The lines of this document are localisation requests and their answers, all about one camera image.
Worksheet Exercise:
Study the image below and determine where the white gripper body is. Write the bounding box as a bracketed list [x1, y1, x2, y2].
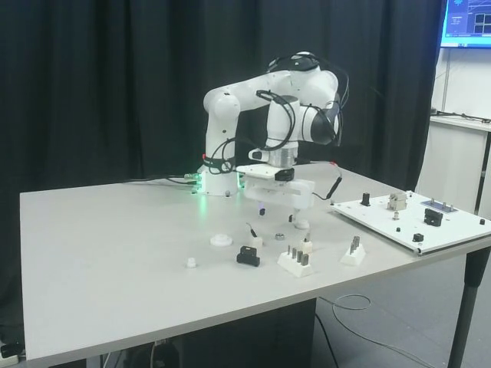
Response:
[244, 177, 317, 211]

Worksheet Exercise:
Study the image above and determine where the white flat mounting plate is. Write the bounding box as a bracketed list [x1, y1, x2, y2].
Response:
[236, 164, 285, 181]

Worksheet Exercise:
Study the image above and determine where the black D-SUB plug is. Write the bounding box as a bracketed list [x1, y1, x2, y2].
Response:
[235, 245, 262, 268]

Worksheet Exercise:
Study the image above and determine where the white square peg holder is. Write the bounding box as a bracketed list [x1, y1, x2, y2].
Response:
[276, 251, 317, 278]

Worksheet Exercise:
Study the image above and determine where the white large gear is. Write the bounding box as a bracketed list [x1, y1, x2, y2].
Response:
[209, 232, 235, 248]

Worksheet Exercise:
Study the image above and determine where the black rod with red tag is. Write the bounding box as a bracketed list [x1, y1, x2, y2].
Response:
[311, 160, 344, 201]

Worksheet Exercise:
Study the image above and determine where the white round peg holder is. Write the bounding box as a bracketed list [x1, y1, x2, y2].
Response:
[340, 245, 367, 267]

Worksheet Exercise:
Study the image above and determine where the white task board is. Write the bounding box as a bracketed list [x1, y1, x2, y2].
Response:
[330, 190, 491, 257]

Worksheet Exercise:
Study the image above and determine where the black cabinet under table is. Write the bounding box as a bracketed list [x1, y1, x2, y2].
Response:
[101, 296, 318, 368]

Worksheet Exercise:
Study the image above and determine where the white cabinet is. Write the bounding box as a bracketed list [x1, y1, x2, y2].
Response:
[427, 48, 491, 222]

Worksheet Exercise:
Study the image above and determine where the black table leg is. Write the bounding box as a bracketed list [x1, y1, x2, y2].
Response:
[447, 248, 485, 368]

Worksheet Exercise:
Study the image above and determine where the black curtain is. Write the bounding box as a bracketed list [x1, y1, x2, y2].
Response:
[0, 0, 448, 348]

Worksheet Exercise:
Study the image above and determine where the blue screen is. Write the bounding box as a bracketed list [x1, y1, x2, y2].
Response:
[440, 0, 491, 50]

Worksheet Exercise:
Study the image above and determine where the white power strip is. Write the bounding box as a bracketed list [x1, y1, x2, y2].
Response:
[0, 346, 21, 366]

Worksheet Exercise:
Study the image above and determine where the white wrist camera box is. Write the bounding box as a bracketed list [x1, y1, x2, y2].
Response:
[248, 148, 276, 163]

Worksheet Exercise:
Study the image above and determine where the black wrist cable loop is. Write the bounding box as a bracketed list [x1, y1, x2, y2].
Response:
[254, 88, 299, 151]

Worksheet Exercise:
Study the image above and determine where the grey floor cable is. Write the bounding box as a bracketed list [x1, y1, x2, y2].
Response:
[331, 293, 450, 368]

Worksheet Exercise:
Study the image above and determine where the black base cable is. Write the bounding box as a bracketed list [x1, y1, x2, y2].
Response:
[125, 173, 203, 189]

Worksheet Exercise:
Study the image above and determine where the black elbow cable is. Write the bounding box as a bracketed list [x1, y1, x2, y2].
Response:
[267, 52, 351, 149]

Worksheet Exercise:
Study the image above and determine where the black cable on cabinet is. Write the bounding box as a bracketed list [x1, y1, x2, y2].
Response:
[429, 110, 491, 125]

